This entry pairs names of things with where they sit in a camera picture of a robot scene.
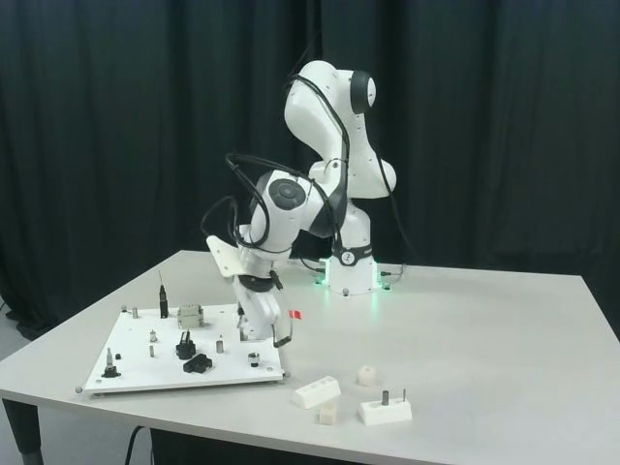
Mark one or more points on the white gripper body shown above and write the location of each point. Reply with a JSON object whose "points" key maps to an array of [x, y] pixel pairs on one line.
{"points": [[259, 315]]}

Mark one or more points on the metal round peg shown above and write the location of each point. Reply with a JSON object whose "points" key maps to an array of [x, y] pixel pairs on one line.
{"points": [[240, 333]]}

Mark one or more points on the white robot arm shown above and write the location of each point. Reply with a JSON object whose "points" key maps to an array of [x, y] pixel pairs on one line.
{"points": [[358, 135]]}

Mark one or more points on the short metal cylinder peg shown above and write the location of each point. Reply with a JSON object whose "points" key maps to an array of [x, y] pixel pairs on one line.
{"points": [[220, 347]]}

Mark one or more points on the small white round holder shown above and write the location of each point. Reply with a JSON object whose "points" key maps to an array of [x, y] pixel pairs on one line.
{"points": [[365, 374]]}

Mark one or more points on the metal square peg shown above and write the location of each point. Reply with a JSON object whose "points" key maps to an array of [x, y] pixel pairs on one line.
{"points": [[135, 311]]}

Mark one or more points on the thick metal peg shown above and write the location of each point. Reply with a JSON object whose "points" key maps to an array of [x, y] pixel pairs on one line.
{"points": [[386, 397]]}

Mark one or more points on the white peg holder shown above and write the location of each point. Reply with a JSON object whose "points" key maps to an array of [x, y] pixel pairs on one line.
{"points": [[385, 412]]}

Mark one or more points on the black rod with red tag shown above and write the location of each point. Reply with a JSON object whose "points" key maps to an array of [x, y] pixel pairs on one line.
{"points": [[283, 334]]}

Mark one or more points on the black block plug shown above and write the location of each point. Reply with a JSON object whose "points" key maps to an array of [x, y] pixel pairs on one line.
{"points": [[197, 364]]}

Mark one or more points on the black plug with prongs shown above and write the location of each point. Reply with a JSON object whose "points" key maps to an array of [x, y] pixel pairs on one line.
{"points": [[186, 350]]}

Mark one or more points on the long white holder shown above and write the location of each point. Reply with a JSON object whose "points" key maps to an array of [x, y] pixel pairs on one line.
{"points": [[317, 391]]}

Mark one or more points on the metal BNC plug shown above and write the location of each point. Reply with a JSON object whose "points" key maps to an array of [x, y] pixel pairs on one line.
{"points": [[154, 336]]}

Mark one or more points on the small white cube holder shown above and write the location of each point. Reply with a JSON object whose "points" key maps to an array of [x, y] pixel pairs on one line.
{"points": [[328, 415]]}

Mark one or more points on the white task board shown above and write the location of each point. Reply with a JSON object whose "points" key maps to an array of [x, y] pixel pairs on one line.
{"points": [[145, 373]]}

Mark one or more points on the black base metal plug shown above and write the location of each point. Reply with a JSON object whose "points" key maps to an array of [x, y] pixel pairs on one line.
{"points": [[110, 370]]}

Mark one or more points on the black curtain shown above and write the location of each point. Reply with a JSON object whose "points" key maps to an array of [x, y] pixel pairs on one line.
{"points": [[121, 121]]}

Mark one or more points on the black table leg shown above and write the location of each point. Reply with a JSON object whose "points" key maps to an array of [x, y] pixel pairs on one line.
{"points": [[21, 431]]}

